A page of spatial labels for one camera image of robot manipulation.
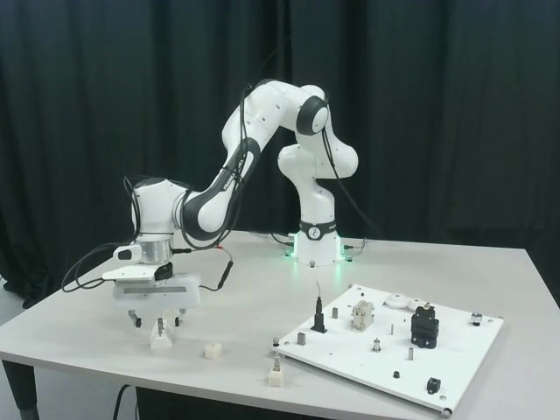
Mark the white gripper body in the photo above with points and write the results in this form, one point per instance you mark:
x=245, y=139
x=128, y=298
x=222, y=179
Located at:
x=184, y=295

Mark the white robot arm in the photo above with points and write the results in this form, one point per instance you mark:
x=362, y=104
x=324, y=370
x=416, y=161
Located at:
x=315, y=192

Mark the medium metal round peg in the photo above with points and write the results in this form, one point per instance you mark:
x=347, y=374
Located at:
x=160, y=327

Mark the white round peg holder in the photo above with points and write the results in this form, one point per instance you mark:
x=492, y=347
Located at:
x=161, y=341

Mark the short metal round peg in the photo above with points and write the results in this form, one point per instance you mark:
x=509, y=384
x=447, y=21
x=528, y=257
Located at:
x=411, y=354

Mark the small cream square holder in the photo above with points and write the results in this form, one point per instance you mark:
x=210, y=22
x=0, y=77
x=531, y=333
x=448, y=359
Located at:
x=212, y=351

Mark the metal bolt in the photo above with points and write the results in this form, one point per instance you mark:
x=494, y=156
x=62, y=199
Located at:
x=276, y=362

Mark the small white bolt holder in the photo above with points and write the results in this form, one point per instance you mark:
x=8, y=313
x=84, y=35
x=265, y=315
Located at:
x=276, y=379

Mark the dark table leg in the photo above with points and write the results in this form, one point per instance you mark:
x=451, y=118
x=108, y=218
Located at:
x=17, y=389

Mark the metal BNC plug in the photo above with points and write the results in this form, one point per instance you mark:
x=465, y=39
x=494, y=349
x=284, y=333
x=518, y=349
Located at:
x=375, y=345

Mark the white task board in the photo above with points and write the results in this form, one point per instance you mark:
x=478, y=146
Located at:
x=372, y=376

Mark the white large gear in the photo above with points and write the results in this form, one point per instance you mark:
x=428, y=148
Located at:
x=396, y=302

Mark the white medium gear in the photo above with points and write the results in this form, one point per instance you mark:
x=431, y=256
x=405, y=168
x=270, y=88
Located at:
x=415, y=305

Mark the metal waterproof plug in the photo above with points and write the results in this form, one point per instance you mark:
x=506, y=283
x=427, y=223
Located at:
x=475, y=318

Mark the black curtains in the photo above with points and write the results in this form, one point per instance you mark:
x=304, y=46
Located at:
x=437, y=109

